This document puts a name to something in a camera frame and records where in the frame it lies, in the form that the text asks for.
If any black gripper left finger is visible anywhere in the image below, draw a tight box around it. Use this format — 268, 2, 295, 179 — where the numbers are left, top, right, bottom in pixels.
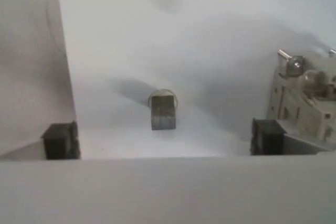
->
0, 121, 81, 162

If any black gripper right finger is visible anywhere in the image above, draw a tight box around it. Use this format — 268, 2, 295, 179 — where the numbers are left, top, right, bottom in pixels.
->
250, 118, 332, 156

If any metal square peg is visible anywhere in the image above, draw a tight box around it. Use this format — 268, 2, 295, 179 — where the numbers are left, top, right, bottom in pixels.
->
148, 89, 180, 131

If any white plug holder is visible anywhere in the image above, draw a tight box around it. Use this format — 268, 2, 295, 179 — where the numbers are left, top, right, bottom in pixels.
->
266, 48, 336, 144

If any metal bolt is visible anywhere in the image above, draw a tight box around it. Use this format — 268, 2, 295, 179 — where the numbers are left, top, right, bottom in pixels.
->
277, 48, 306, 77

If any white task board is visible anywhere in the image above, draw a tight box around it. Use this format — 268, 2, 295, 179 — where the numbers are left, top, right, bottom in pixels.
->
55, 0, 336, 159

